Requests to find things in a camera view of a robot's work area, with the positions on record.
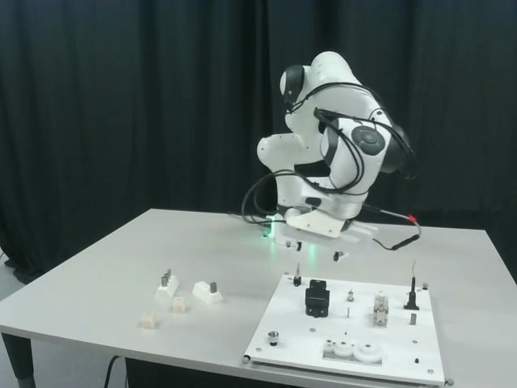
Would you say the pale Ethernet plug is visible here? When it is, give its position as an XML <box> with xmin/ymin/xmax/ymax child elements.
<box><xmin>372</xmin><ymin>293</ymin><xmax>391</xmax><ymax>327</ymax></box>

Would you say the dark grey table leg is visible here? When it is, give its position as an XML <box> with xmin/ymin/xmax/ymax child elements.
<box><xmin>1</xmin><ymin>331</ymin><xmax>32</xmax><ymax>388</ymax></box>

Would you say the flat white mounting plate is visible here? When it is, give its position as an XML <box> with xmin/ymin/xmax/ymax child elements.
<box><xmin>284</xmin><ymin>209</ymin><xmax>354</xmax><ymax>238</ymax></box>

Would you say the black looped wrist cable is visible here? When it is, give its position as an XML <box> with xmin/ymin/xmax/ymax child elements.
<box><xmin>241</xmin><ymin>171</ymin><xmax>324</xmax><ymax>226</ymax></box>

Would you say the white task board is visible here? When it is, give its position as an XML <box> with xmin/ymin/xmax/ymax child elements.
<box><xmin>243</xmin><ymin>272</ymin><xmax>452</xmax><ymax>385</ymax></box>

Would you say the black upright plug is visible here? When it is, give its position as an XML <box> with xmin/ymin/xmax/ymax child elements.
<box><xmin>403</xmin><ymin>260</ymin><xmax>421</xmax><ymax>310</ymax></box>

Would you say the white large gear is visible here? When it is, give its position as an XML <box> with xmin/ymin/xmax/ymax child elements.
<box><xmin>353</xmin><ymin>342</ymin><xmax>383</xmax><ymax>363</ymax></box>

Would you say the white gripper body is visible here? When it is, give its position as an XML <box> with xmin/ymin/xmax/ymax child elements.
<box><xmin>276</xmin><ymin>220</ymin><xmax>380</xmax><ymax>250</ymax></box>

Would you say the black curtain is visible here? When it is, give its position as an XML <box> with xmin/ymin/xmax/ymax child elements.
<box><xmin>0</xmin><ymin>0</ymin><xmax>517</xmax><ymax>284</ymax></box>

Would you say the white three-peg holder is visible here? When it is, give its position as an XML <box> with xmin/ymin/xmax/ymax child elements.
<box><xmin>153</xmin><ymin>278</ymin><xmax>181</xmax><ymax>301</ymax></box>

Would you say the silver wrist ring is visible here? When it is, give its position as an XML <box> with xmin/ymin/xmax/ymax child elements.
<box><xmin>328</xmin><ymin>196</ymin><xmax>364</xmax><ymax>218</ymax></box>

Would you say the black cable under table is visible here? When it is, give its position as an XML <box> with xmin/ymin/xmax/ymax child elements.
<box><xmin>105</xmin><ymin>354</ymin><xmax>127</xmax><ymax>388</ymax></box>

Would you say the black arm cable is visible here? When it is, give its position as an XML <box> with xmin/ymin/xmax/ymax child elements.
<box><xmin>282</xmin><ymin>80</ymin><xmax>419</xmax><ymax>195</ymax></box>

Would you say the white square peg holder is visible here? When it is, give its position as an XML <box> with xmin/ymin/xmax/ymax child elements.
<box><xmin>191</xmin><ymin>280</ymin><xmax>225</xmax><ymax>306</ymax></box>

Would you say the black D-SUB plug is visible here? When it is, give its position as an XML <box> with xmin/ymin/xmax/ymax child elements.
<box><xmin>303</xmin><ymin>278</ymin><xmax>330</xmax><ymax>318</ymax></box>

